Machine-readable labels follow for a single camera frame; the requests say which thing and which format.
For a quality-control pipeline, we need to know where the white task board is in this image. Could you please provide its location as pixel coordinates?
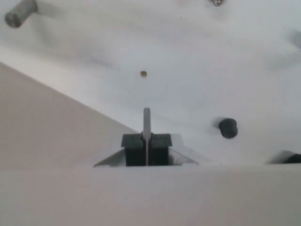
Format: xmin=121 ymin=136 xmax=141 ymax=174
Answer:
xmin=0 ymin=0 xmax=301 ymax=166

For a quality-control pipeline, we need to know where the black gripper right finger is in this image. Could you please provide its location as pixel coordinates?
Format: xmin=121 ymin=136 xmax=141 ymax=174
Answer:
xmin=148 ymin=133 xmax=198 ymax=167

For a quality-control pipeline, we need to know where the metal round peg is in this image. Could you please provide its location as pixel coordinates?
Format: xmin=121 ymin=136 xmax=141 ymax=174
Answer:
xmin=143 ymin=107 xmax=151 ymax=165

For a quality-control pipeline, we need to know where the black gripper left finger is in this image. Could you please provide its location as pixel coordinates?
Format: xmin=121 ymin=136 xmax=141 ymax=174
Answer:
xmin=93 ymin=133 xmax=147 ymax=168

